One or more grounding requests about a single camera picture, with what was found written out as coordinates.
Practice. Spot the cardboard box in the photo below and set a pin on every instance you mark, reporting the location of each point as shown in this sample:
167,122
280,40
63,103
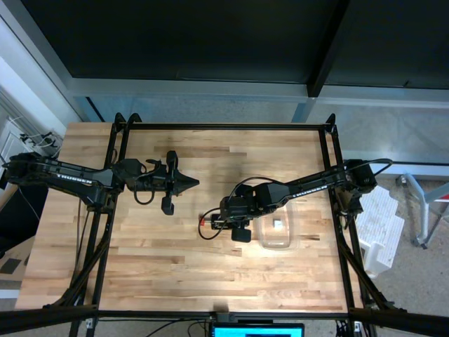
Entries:
17,252

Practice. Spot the black clamp with red knob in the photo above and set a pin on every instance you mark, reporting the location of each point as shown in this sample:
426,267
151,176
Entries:
202,220

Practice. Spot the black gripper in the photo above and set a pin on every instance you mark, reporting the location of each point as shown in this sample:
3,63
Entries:
233,209
159,179

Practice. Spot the clear plastic tub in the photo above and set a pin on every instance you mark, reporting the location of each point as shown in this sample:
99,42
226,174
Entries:
277,242

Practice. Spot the white foam block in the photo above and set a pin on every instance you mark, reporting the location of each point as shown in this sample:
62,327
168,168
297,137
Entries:
278,223

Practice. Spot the blue laptop screen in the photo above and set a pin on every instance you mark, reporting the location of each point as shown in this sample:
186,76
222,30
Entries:
256,331

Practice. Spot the white power strip with plugs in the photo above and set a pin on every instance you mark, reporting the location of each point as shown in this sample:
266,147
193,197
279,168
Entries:
35,139

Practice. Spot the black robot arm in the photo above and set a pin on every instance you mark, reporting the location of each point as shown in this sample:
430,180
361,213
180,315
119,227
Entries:
70,177
315,186

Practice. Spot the red and white sign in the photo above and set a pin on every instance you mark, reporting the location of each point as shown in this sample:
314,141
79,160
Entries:
443,200

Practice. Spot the black aluminium frame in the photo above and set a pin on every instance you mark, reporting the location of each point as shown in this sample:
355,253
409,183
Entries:
42,316

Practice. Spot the grey metal stand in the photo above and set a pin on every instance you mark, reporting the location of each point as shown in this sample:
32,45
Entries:
423,224

